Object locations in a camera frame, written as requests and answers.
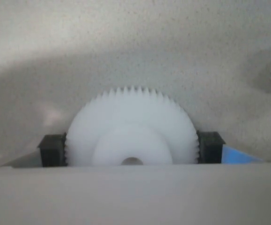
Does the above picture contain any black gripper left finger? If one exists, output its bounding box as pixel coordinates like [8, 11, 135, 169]
[0, 133, 68, 168]

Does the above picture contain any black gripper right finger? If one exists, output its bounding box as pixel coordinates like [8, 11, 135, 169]
[197, 130, 265, 165]

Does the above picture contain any white large gear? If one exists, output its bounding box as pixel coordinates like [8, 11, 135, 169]
[66, 85, 201, 167]

